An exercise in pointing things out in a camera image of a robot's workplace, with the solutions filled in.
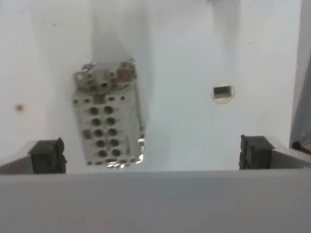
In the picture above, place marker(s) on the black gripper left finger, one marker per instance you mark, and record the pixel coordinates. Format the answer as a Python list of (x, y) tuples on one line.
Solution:
[(46, 155)]

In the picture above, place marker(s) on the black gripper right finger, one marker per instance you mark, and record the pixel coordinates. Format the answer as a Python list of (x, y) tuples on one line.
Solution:
[(255, 153)]

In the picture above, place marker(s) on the white task board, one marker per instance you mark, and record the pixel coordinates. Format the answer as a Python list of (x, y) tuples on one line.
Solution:
[(184, 126)]

